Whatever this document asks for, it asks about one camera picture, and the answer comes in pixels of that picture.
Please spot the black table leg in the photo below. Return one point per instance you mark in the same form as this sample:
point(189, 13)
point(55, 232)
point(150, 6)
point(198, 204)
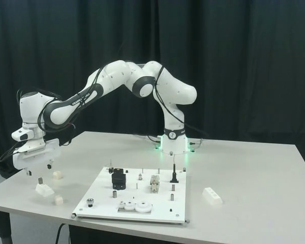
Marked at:
point(1, 226)

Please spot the metal BNC plug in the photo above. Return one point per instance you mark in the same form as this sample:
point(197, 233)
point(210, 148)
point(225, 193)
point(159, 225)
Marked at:
point(140, 176)

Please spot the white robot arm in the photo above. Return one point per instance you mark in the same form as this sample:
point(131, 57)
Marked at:
point(117, 76)

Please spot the small cream block holder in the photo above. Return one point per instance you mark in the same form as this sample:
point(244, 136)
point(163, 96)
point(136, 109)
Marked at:
point(58, 200)
point(57, 175)

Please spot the white large gear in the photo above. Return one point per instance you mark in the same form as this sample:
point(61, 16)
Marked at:
point(143, 206)

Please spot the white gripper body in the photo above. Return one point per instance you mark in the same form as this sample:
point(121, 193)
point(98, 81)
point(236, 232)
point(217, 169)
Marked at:
point(38, 157)

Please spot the black curtains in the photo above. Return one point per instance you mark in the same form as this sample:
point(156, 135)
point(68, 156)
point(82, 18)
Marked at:
point(66, 50)

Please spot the white task board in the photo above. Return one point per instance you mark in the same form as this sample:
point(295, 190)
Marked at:
point(101, 200)

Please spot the black upright plug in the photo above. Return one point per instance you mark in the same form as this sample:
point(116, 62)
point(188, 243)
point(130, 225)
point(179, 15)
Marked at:
point(174, 176)

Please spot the white small gear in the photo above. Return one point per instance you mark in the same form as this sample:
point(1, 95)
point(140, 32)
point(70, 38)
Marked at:
point(122, 204)

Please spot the white peg holder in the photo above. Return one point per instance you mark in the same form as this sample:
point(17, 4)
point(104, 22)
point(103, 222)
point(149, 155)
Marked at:
point(44, 190)
point(212, 196)

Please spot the metal bolt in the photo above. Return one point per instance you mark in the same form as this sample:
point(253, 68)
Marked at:
point(89, 202)

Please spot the white medium gear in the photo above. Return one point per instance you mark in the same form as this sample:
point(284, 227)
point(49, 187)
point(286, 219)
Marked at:
point(129, 205)

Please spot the black D-SUB plug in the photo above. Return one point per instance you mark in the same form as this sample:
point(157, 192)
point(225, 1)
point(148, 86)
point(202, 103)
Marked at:
point(119, 181)

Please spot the small dark plug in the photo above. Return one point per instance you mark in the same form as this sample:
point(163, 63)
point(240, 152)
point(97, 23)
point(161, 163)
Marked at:
point(109, 169)

